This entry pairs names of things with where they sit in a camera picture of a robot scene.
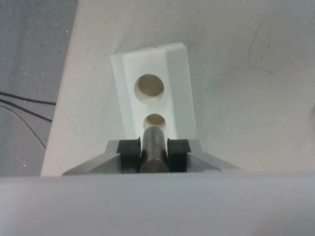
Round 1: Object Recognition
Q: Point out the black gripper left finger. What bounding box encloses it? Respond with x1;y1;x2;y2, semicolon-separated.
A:
62;138;142;176

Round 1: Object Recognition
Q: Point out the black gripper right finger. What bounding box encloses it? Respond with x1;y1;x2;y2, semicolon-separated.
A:
166;138;242;173

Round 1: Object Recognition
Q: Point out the metal round peg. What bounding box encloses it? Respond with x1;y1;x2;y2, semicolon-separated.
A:
139;126;171;174

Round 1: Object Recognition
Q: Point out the white round peg holder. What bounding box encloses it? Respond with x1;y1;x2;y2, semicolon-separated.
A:
110;42;197;141

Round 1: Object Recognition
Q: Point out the black floor cable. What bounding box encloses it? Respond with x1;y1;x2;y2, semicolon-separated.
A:
0;91;57;106
0;98;53;122

